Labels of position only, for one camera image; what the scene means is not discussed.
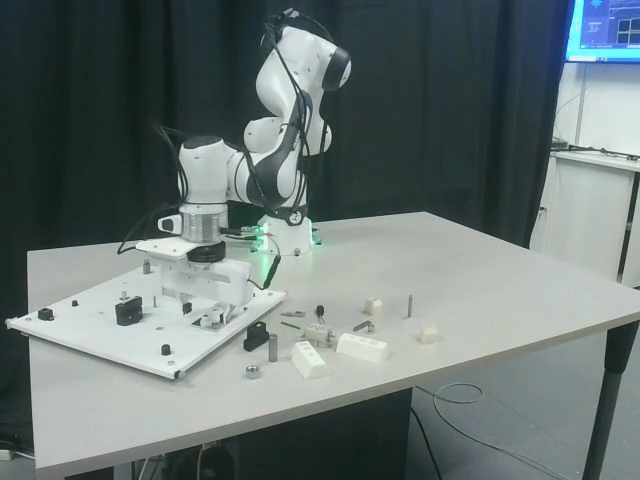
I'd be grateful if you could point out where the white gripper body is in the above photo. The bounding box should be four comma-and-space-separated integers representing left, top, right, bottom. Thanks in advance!
160, 259, 251, 307

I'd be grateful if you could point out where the black D-SUB plug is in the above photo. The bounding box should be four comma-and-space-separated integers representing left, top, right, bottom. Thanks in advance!
243, 323, 269, 351

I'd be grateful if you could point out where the beige waterproof plug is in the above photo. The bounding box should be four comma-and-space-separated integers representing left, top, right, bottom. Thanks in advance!
298, 322, 332, 345

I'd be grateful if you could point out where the white task board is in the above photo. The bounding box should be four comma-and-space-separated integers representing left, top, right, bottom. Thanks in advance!
4, 259, 287, 381

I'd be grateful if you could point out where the white peg holder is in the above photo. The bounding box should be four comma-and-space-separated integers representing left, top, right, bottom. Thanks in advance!
335, 332, 392, 362
290, 340, 332, 381

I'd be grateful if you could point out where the black box under table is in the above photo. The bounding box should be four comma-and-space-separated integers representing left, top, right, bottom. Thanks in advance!
214, 385, 414, 480

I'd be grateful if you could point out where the black curtain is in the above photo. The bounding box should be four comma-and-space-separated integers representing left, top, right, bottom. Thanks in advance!
0, 0, 576, 321

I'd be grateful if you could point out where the white cabinet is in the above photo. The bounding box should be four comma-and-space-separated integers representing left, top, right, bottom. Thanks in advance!
529, 144, 640, 291

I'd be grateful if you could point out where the dark table leg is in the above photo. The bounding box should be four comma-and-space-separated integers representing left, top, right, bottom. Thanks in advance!
594, 319, 640, 480

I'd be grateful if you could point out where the blue screen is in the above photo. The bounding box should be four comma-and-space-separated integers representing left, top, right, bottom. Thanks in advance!
564, 0, 640, 64

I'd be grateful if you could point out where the flat white mount plate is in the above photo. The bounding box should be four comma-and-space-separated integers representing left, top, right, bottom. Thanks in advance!
135, 240, 187, 261

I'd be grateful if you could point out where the silver wrist ring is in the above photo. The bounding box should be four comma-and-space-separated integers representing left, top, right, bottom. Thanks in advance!
179, 210, 221, 246

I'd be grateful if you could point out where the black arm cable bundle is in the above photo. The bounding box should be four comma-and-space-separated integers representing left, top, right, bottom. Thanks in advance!
117, 9, 334, 256

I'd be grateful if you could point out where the black floor cable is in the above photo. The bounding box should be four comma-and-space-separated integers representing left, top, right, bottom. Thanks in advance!
409, 409, 451, 480

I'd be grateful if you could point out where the grey floor cable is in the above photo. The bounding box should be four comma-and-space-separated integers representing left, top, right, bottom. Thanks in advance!
432, 382, 640, 480

